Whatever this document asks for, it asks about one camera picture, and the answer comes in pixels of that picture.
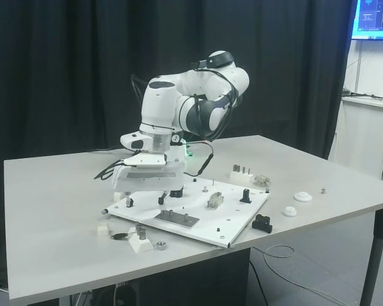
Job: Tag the white task board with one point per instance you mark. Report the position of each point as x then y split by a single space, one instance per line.
210 220

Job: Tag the black D-SUB plug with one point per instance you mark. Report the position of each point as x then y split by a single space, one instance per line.
261 223

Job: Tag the black curtains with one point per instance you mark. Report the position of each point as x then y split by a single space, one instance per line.
67 63

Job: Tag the metal hex nut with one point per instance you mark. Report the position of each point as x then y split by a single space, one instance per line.
161 245

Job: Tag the small white block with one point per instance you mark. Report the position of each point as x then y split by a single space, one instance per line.
103 231

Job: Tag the small white holder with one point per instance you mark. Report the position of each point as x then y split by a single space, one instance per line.
118 195

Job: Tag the dark table leg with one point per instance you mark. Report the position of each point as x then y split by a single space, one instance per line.
375 248

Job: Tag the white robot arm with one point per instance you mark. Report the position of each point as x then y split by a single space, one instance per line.
159 105

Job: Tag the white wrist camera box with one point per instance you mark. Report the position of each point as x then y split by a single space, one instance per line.
132 140

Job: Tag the blue screen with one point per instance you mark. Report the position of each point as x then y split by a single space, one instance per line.
375 19

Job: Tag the white large gear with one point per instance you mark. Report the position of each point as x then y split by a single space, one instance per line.
302 197

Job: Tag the flat white mounting plate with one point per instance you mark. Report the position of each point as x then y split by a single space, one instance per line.
147 159

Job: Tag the white cabinet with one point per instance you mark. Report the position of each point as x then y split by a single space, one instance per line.
360 140

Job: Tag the white medium gear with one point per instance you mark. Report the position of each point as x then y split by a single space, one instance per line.
289 212

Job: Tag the white peg holder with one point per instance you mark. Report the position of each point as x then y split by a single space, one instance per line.
140 246
242 177

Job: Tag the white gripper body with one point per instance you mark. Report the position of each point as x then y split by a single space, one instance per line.
153 183

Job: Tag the black under-table cabinet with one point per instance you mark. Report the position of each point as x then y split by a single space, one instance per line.
194 280

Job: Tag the black USB plug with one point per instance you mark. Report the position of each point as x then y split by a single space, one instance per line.
118 236

